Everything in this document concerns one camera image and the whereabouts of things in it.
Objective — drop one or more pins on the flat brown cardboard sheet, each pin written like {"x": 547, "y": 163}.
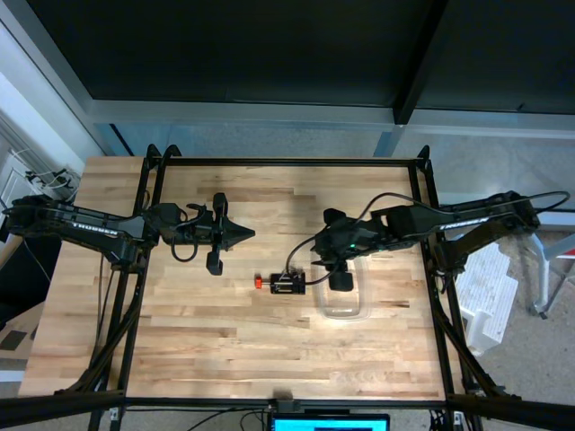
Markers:
{"x": 27, "y": 319}

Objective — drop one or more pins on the clear plastic tub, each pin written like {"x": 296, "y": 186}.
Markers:
{"x": 346, "y": 310}

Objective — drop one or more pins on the grey metal stand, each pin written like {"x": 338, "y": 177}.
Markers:
{"x": 542, "y": 278}

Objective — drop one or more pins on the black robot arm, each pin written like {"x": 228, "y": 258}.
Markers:
{"x": 90, "y": 224}
{"x": 471, "y": 224}

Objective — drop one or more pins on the black clamp with red knob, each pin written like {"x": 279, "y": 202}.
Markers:
{"x": 283, "y": 287}

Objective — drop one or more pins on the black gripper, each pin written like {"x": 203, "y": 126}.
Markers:
{"x": 218, "y": 233}
{"x": 346, "y": 238}

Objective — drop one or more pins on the blue laptop screen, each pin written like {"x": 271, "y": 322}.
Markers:
{"x": 328, "y": 424}

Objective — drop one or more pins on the black table-edge camera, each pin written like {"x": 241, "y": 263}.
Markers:
{"x": 285, "y": 404}

